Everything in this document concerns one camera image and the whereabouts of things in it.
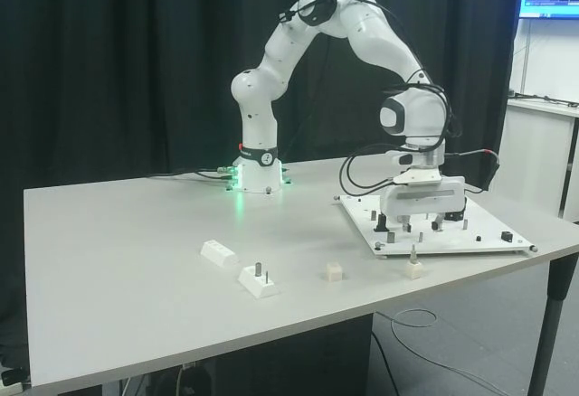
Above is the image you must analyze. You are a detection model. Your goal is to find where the black base cable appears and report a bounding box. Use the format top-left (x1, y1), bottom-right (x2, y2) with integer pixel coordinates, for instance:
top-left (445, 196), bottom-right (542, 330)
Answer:
top-left (147, 166), bottom-right (237, 181)

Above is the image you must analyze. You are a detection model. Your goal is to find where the white cabinet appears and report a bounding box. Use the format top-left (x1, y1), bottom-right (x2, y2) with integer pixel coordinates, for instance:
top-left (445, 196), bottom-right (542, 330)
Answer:
top-left (500, 91), bottom-right (579, 224)

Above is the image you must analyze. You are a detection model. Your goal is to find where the cream bolt holder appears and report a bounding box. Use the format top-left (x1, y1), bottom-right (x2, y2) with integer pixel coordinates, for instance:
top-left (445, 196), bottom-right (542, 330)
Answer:
top-left (403, 259), bottom-right (425, 281)

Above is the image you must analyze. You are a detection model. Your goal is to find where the cream cube holder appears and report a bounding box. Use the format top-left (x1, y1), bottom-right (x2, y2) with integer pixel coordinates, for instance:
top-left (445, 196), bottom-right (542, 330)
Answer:
top-left (325, 260), bottom-right (345, 284)

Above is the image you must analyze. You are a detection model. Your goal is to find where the black curtain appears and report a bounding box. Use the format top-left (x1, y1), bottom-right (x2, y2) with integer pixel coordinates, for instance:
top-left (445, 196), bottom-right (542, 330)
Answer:
top-left (0, 0), bottom-right (522, 243)

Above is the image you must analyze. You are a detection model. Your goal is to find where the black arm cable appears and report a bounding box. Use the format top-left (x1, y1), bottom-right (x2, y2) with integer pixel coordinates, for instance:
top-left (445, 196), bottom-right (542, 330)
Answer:
top-left (278, 0), bottom-right (456, 148)

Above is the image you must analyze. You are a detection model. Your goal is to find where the grey floor cable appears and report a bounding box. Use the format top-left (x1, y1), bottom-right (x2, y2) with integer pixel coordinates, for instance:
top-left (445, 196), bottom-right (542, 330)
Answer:
top-left (374, 307), bottom-right (579, 396)

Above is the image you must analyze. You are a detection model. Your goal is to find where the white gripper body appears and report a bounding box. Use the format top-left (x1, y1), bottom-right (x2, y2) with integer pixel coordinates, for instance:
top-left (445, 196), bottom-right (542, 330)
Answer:
top-left (379, 175), bottom-right (468, 221)

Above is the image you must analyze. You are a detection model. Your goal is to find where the black table leg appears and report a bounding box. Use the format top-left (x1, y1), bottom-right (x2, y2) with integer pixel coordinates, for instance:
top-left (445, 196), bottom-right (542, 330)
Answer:
top-left (529, 250), bottom-right (574, 396)

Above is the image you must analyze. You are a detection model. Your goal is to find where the black looped cable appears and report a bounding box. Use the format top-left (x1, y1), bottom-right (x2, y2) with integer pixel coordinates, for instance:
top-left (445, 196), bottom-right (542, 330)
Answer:
top-left (338, 145), bottom-right (411, 199)

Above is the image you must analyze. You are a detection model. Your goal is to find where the white task board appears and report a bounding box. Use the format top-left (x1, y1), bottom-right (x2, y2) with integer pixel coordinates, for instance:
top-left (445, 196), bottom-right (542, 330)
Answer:
top-left (331, 193), bottom-right (540, 259)

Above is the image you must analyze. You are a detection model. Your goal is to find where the empty white peg holder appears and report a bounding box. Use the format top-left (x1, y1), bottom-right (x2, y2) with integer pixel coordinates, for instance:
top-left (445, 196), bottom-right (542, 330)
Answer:
top-left (200, 239), bottom-right (242, 272)

